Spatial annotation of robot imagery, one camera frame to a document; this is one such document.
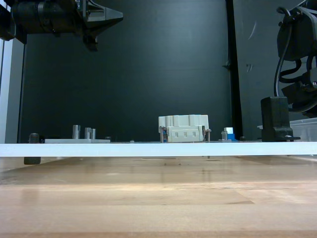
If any black vertical post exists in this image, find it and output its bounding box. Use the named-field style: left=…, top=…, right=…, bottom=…
left=222, top=0, right=243, bottom=140

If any clear plastic tub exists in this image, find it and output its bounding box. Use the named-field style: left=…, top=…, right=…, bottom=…
left=256, top=118, right=317, bottom=142

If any grey metal plate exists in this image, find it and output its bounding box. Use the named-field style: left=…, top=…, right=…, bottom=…
left=44, top=138, right=111, bottom=144

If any blue white terminal block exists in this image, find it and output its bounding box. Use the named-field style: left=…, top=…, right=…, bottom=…
left=223, top=127, right=236, bottom=142

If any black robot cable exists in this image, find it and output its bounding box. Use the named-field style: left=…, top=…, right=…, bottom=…
left=273, top=7, right=298, bottom=98

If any black board foot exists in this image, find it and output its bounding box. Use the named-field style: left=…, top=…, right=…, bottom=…
left=23, top=156, right=41, bottom=165

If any grey connector hub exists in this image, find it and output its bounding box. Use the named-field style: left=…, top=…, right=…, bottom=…
left=158, top=114, right=212, bottom=143

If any white board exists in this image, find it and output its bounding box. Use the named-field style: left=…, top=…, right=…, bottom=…
left=0, top=142, right=317, bottom=157

